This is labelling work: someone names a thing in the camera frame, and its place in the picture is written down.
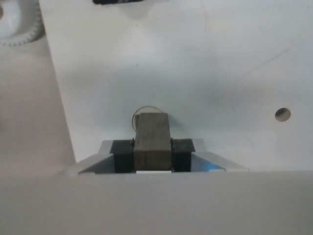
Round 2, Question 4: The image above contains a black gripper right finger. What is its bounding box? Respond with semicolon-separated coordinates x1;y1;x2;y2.
170;138;250;172

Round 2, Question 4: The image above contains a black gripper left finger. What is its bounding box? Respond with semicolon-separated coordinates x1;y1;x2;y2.
57;139;136;175

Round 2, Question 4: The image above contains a large metal square peg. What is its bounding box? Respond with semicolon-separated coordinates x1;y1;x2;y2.
133;112;172;172

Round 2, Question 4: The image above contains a white task board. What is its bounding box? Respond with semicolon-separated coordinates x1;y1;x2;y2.
39;0;313;176

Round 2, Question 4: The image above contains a white medium gear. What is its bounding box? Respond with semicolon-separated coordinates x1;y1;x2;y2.
0;0;45;47

